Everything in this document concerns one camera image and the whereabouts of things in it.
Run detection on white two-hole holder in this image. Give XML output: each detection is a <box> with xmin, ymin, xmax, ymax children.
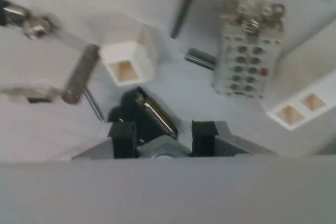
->
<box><xmin>265</xmin><ymin>76</ymin><xmax>336</xmax><ymax>131</ymax></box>

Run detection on clear Ethernet plug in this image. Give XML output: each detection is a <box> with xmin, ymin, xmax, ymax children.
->
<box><xmin>0</xmin><ymin>83</ymin><xmax>62</xmax><ymax>103</ymax></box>

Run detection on small dark metal cylinder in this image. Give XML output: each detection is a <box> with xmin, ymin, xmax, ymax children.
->
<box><xmin>184</xmin><ymin>47</ymin><xmax>215</xmax><ymax>70</ymax></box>

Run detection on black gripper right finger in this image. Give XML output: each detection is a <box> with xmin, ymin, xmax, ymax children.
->
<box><xmin>191</xmin><ymin>119</ymin><xmax>267</xmax><ymax>157</ymax></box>

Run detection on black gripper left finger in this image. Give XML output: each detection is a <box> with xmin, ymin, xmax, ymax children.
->
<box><xmin>70</xmin><ymin>121</ymin><xmax>138</xmax><ymax>160</ymax></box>

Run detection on dark metal peg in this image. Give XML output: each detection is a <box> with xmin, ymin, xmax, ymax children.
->
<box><xmin>170</xmin><ymin>0</ymin><xmax>203</xmax><ymax>39</ymax></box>

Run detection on white single-hole holder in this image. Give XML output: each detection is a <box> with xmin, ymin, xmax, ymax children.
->
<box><xmin>100</xmin><ymin>28</ymin><xmax>156</xmax><ymax>88</ymax></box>

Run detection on metal BNC plug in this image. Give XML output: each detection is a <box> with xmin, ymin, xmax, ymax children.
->
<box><xmin>0</xmin><ymin>0</ymin><xmax>58</xmax><ymax>40</ymax></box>

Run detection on metal round peg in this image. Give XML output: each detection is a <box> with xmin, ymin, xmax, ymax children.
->
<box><xmin>60</xmin><ymin>44</ymin><xmax>101</xmax><ymax>104</ymax></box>

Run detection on black D-SUB plug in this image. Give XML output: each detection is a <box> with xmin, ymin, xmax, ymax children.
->
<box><xmin>108</xmin><ymin>86</ymin><xmax>181</xmax><ymax>144</ymax></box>

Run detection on beige waterproof plug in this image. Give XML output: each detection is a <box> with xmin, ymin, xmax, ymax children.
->
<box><xmin>212</xmin><ymin>0</ymin><xmax>286</xmax><ymax>100</ymax></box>

